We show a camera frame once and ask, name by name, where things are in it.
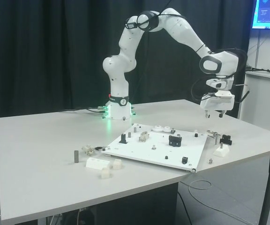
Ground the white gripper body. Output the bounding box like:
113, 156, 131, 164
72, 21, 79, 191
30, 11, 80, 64
200, 95, 234, 112

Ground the white long peg holder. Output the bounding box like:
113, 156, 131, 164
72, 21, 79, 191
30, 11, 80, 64
85, 157, 108, 170
213, 145, 231, 158

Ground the flat white mounting plate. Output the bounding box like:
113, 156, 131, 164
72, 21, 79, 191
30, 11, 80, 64
214, 90, 234, 98

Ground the black D-SUB plug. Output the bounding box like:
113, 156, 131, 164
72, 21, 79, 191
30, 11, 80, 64
219, 134, 233, 146

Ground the white cabinet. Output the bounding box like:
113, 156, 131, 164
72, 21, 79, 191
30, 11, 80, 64
237, 69, 270, 136

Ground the white task board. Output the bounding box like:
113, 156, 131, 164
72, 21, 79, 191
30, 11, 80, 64
101, 123, 208, 174

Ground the black table leg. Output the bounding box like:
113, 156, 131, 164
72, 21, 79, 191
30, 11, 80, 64
258, 153, 270, 225

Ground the white small plug holder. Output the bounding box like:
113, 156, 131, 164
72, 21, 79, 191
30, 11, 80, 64
111, 159, 123, 170
99, 168, 111, 180

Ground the blue screen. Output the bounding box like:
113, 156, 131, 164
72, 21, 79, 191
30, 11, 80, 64
252, 0, 270, 30

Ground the black controller cabinet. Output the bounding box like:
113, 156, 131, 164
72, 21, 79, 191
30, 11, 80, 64
46, 180, 180, 225

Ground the black curtain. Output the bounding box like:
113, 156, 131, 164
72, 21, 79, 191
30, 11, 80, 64
0, 0, 253, 119

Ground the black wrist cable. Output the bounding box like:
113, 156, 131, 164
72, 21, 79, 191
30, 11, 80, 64
190, 48, 251, 106

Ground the thin grey cable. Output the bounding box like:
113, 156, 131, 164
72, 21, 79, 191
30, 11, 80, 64
187, 180, 212, 213

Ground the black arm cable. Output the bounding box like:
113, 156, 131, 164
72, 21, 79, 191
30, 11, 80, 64
125, 9, 188, 30

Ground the black base cable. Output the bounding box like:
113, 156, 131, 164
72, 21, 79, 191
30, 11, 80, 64
64, 105, 107, 113

